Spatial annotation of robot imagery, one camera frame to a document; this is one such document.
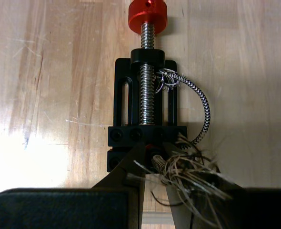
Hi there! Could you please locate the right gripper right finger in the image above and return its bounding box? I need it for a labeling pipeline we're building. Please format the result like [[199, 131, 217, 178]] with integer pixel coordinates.
[[163, 142, 281, 229]]

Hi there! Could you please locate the black mini vise red knob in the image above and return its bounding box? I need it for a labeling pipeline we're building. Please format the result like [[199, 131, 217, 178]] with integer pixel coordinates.
[[107, 0, 188, 173]]

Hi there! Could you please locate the RCA plug with braided cable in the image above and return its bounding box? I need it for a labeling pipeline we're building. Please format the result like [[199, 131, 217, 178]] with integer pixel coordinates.
[[133, 68, 232, 229]]

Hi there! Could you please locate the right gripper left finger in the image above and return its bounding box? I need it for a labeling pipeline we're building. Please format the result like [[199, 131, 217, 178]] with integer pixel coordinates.
[[0, 142, 146, 229]]

